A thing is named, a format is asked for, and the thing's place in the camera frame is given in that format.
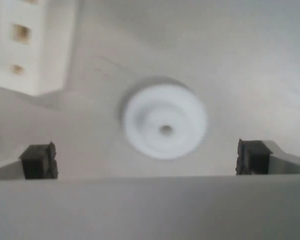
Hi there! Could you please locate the long white peg holder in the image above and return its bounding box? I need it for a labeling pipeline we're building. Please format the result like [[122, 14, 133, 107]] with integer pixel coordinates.
[[0, 0, 79, 97]]

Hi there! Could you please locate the white large gear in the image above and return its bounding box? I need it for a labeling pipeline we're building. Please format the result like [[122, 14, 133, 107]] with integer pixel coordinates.
[[121, 86, 209, 163]]

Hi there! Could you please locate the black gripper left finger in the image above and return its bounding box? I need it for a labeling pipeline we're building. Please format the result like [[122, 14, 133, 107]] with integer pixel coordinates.
[[0, 141, 60, 181]]

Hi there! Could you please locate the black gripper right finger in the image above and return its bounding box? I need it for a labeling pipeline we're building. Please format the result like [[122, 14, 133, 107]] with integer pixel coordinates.
[[235, 138, 300, 176]]

